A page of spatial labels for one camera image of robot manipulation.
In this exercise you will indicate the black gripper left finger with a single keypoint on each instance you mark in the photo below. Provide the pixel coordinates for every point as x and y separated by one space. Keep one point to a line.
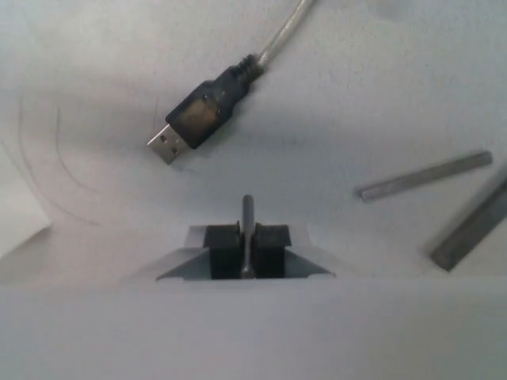
222 253

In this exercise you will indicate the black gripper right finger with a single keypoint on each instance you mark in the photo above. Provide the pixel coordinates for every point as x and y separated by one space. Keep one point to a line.
271 253

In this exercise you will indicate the thin metal round peg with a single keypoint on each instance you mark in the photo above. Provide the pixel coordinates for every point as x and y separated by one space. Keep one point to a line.
248 221

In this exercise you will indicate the thin metal square peg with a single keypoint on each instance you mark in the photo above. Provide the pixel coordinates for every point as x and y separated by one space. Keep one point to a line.
424 176

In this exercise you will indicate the thick metal square peg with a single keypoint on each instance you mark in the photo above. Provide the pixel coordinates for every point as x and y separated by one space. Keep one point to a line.
471 225

